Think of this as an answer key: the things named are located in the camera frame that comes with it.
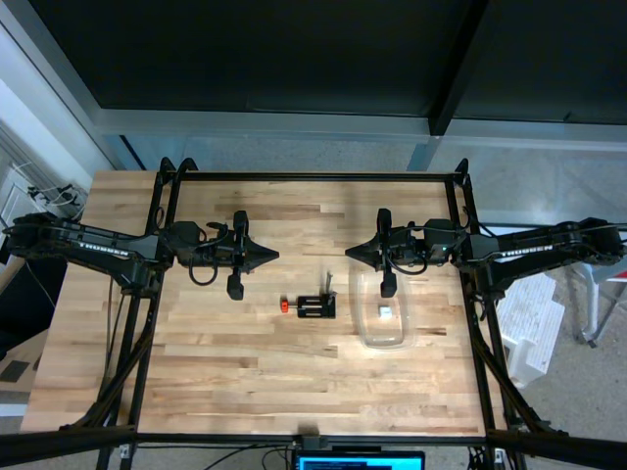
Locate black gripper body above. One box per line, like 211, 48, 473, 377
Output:
375, 209, 415, 299
215, 211, 250, 301

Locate black room pillar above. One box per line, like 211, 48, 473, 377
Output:
428, 0, 489, 137

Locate grey metal chair frame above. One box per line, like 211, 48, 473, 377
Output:
562, 258, 627, 349

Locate tan cardboard box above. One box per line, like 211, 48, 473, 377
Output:
0, 327, 50, 393

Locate white cable bundle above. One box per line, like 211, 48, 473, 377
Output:
26, 183, 82, 208

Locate white step stool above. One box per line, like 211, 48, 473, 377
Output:
494, 271, 564, 391

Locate black clamp with orange knob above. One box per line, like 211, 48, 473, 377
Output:
279, 292, 338, 320

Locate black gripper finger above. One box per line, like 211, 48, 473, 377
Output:
345, 234, 379, 255
345, 253, 379, 273
246, 254, 280, 272
246, 238, 280, 256

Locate clear plastic container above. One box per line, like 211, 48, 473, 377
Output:
348, 271, 416, 352

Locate black metal frame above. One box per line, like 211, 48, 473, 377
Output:
0, 156, 627, 470

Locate blue laptop screen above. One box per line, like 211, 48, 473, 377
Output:
293, 449, 426, 470

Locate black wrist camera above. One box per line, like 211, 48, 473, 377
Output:
422, 218, 457, 256
171, 221, 205, 251

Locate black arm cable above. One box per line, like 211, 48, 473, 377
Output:
188, 252, 220, 287

